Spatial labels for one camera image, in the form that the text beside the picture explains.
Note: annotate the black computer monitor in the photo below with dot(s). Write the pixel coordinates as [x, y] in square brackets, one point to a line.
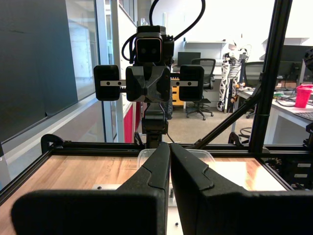
[293, 56]
[188, 58]

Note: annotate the grey keyboard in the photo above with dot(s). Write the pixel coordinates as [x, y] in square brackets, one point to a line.
[305, 116]

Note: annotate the black aluminium frame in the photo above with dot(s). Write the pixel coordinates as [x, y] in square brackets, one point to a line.
[271, 73]

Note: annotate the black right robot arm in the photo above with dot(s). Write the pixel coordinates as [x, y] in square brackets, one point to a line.
[154, 124]

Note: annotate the white lattice structure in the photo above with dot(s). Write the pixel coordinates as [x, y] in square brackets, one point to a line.
[225, 85]

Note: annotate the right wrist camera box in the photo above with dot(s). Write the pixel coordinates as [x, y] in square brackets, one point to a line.
[149, 50]

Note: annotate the yellow drawer cabinet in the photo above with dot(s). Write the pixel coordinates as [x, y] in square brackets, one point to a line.
[175, 95]

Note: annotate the clear plastic tub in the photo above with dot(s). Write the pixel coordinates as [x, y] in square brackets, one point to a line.
[143, 157]

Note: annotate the white desk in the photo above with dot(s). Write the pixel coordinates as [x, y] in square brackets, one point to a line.
[283, 127]

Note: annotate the red plastic container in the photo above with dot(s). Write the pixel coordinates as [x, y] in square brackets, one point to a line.
[303, 96]

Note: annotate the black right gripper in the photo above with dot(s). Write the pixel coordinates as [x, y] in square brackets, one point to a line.
[107, 73]

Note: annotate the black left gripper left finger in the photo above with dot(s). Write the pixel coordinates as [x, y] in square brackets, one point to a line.
[97, 213]

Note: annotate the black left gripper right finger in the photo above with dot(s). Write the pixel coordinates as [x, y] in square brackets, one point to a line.
[232, 213]

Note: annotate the black control boxes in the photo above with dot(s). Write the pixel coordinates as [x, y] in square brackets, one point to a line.
[293, 171]

